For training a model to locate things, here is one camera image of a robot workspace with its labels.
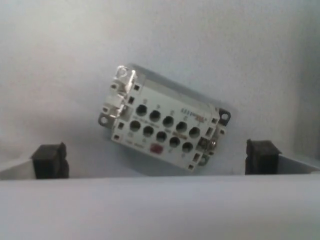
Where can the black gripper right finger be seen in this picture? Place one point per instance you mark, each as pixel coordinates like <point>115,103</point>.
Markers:
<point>260,160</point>

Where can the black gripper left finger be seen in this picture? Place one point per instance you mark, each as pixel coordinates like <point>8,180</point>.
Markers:
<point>50,162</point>

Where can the white multi-pin connector block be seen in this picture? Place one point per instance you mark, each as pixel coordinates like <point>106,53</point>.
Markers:
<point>160,120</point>

